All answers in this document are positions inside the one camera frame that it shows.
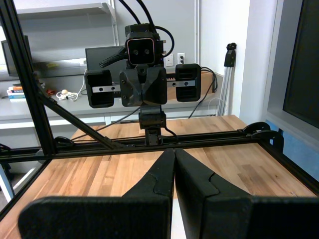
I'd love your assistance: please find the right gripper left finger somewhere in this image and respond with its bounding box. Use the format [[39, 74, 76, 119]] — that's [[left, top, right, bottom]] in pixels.
[[18, 148, 174, 239]]

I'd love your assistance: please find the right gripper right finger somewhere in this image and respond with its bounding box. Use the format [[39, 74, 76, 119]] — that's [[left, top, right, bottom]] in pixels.
[[175, 148, 319, 239]]

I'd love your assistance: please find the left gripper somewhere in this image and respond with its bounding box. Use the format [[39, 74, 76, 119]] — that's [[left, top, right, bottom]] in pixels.
[[84, 64, 201, 108]]

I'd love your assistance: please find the black computer monitor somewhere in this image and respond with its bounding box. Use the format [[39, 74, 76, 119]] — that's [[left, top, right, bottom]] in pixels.
[[85, 46, 127, 75], [0, 35, 33, 77]]

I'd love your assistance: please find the grey desk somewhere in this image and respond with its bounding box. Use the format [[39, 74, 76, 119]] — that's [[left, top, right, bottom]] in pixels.
[[0, 72, 225, 130]]

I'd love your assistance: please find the folded tripod stand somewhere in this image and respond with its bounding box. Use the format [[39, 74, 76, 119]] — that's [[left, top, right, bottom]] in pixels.
[[217, 42, 237, 117]]

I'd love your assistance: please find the stack of books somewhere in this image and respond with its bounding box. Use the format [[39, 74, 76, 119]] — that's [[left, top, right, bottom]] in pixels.
[[6, 86, 26, 100]]

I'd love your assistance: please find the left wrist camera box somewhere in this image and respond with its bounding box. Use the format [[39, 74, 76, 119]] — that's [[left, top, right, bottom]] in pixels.
[[126, 37, 157, 66]]

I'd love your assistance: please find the black braided cable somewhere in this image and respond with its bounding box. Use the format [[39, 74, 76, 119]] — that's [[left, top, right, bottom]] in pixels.
[[99, 48, 127, 68]]

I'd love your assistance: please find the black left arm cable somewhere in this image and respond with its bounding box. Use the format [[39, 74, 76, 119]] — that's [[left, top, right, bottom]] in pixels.
[[136, 0, 155, 26], [118, 0, 141, 25], [155, 25, 175, 60]]

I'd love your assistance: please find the white cable bundle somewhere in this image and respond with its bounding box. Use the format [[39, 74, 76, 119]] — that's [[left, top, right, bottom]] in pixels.
[[56, 89, 79, 102]]

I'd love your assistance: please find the black aluminium frame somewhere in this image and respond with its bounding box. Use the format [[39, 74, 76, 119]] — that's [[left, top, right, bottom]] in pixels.
[[0, 0, 319, 220]]

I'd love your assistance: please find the grey wall shelf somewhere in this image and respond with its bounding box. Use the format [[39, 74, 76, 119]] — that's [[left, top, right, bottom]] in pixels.
[[14, 1, 119, 47]]

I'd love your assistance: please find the grey window frame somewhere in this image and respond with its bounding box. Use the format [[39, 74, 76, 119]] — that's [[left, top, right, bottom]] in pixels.
[[264, 0, 319, 150]]

